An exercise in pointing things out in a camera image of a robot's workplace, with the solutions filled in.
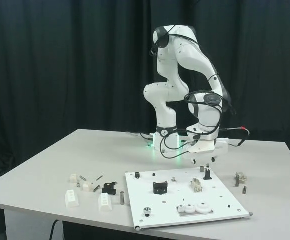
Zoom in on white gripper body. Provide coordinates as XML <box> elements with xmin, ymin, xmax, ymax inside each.
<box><xmin>187</xmin><ymin>139</ymin><xmax>229</xmax><ymax>155</ymax></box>

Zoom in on thin black rod red tag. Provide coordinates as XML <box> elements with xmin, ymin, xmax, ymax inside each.
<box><xmin>218</xmin><ymin>126</ymin><xmax>247</xmax><ymax>132</ymax></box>

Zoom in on white task board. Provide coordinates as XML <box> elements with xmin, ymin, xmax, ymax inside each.
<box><xmin>124</xmin><ymin>167</ymin><xmax>253</xmax><ymax>230</ymax></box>

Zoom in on white medium gear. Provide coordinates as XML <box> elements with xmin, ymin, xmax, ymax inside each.
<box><xmin>185</xmin><ymin>203</ymin><xmax>197</xmax><ymax>215</ymax></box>

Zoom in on black D-SUB plug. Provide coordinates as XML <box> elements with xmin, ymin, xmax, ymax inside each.
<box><xmin>101</xmin><ymin>181</ymin><xmax>117</xmax><ymax>197</ymax></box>

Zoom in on large white plug holder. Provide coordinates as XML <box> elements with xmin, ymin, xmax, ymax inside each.
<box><xmin>64</xmin><ymin>189</ymin><xmax>80</xmax><ymax>209</ymax></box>
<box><xmin>97</xmin><ymin>193</ymin><xmax>114</xmax><ymax>213</ymax></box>

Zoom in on black curtain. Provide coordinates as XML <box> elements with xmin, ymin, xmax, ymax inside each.
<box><xmin>0</xmin><ymin>0</ymin><xmax>290</xmax><ymax>177</ymax></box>

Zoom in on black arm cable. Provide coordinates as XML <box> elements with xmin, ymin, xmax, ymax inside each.
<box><xmin>183</xmin><ymin>91</ymin><xmax>226</xmax><ymax>141</ymax></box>

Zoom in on black cable under table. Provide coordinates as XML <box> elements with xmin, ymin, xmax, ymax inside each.
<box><xmin>50</xmin><ymin>219</ymin><xmax>61</xmax><ymax>240</ymax></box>

